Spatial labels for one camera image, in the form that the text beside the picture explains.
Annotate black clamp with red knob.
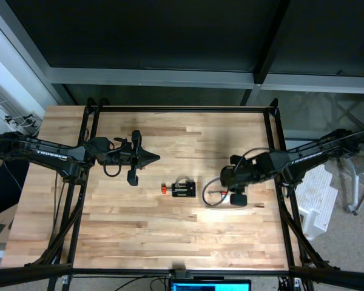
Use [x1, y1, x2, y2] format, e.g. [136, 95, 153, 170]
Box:
[161, 176, 197, 199]

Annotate laptop with blue screen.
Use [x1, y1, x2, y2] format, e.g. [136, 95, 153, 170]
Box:
[169, 278, 252, 291]

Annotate cardboard box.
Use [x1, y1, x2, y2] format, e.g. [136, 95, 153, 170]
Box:
[0, 202, 19, 244]

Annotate white wall cables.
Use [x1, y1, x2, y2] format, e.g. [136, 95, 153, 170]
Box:
[4, 113, 42, 136]

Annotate red RCA connector with cable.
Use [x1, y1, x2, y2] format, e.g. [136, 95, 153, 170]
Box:
[203, 178, 232, 208]

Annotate black metal frame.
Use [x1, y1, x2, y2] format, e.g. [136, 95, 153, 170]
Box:
[0, 96, 364, 291]

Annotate black camera on frame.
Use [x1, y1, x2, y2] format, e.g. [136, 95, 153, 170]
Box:
[169, 263, 195, 279]

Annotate white step stool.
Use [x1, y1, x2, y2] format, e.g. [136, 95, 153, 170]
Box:
[293, 162, 338, 241]

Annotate grey metal chair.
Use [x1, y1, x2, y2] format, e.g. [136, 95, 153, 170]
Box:
[335, 150, 364, 216]

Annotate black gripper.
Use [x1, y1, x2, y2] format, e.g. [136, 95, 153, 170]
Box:
[220, 155, 261, 207]
[118, 130, 161, 187]

